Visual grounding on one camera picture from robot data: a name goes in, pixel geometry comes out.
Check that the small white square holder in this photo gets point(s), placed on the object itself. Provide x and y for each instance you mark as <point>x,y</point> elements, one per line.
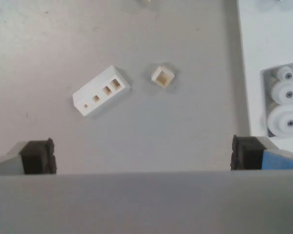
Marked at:
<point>163,76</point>

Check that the white task board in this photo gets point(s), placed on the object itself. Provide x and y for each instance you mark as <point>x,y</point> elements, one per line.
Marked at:
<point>261,48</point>

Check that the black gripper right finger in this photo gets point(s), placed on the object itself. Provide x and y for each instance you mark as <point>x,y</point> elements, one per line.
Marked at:
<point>249,153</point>

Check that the white medium gear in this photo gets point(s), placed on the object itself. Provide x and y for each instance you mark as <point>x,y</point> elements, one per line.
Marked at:
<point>286,92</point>

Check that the white square-hole peg holder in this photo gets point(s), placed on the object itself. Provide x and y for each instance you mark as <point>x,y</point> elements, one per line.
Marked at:
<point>100,91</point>

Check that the white small gear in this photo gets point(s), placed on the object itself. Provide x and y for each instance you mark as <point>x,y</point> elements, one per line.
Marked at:
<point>286,74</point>

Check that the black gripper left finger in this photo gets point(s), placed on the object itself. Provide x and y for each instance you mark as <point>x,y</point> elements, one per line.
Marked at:
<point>36,157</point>

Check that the white large gear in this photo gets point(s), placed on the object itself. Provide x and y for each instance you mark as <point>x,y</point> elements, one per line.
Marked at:
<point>286,120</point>

